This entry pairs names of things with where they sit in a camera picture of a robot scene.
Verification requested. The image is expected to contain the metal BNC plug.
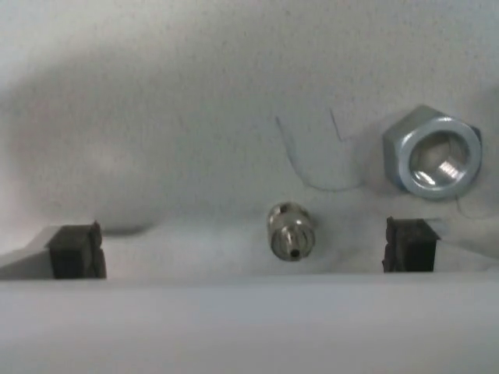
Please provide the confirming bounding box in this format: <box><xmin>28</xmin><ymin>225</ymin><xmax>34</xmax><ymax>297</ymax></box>
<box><xmin>266</xmin><ymin>200</ymin><xmax>317</xmax><ymax>262</ymax></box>

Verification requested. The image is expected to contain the metal hex nut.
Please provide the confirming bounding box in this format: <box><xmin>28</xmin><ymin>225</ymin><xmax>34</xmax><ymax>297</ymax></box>
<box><xmin>381</xmin><ymin>104</ymin><xmax>483</xmax><ymax>203</ymax></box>

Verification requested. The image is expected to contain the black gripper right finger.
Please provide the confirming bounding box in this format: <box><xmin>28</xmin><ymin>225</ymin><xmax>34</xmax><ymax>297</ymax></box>
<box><xmin>383</xmin><ymin>216</ymin><xmax>499</xmax><ymax>274</ymax></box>

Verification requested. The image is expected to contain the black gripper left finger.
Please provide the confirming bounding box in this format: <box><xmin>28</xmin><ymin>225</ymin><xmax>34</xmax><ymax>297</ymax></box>
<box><xmin>0</xmin><ymin>220</ymin><xmax>108</xmax><ymax>281</ymax></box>

